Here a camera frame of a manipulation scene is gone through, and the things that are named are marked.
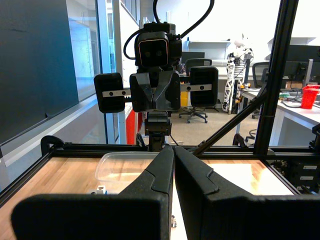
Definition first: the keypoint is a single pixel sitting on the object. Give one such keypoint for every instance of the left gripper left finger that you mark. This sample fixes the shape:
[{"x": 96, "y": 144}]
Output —
[{"x": 100, "y": 217}]

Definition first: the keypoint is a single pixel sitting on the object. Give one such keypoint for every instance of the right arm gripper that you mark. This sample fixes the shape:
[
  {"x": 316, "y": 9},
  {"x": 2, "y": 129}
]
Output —
[{"x": 108, "y": 82}]

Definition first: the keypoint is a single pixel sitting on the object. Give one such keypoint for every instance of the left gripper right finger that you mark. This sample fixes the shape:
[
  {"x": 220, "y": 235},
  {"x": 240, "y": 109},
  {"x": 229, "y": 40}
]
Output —
[{"x": 250, "y": 217}]

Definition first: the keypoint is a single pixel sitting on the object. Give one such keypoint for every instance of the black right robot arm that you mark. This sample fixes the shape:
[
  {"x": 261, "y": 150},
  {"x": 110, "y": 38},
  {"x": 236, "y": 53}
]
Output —
[{"x": 157, "y": 127}]

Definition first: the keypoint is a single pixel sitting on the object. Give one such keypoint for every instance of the blue and white socket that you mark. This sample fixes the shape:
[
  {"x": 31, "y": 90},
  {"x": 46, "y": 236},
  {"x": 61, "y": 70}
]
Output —
[{"x": 98, "y": 190}]

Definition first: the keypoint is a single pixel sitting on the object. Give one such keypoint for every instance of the yellow bin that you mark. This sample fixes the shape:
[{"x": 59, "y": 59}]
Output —
[{"x": 183, "y": 98}]

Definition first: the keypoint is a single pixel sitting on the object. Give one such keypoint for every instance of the black office chair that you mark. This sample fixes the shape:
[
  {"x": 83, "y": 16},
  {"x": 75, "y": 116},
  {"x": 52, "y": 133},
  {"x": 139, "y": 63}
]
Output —
[
  {"x": 197, "y": 75},
  {"x": 258, "y": 72}
]

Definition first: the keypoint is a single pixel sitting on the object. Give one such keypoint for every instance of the clear plastic tub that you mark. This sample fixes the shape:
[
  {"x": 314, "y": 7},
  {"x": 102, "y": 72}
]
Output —
[{"x": 117, "y": 170}]

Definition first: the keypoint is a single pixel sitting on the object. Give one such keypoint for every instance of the black computer monitor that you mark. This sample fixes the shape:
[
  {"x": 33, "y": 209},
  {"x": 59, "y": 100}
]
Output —
[
  {"x": 302, "y": 55},
  {"x": 192, "y": 56}
]

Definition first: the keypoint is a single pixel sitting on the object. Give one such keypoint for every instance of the white lattice humanoid robot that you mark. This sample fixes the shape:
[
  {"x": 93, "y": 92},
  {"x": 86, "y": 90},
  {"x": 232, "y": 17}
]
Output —
[{"x": 233, "y": 75}]

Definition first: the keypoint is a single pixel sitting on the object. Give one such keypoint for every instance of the white desk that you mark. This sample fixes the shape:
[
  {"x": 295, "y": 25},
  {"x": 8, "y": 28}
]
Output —
[{"x": 295, "y": 115}]

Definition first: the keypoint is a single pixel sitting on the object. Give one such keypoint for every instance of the red plastic cup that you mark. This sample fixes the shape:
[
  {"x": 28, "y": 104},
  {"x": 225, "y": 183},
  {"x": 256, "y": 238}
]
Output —
[{"x": 309, "y": 97}]

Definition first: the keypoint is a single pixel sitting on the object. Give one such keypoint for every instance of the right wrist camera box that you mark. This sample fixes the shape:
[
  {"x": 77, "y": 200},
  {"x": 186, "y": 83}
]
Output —
[{"x": 153, "y": 52}]

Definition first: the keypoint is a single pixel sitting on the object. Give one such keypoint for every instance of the black aluminium frame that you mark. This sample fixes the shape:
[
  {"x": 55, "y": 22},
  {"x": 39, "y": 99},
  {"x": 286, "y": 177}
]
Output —
[{"x": 271, "y": 100}]

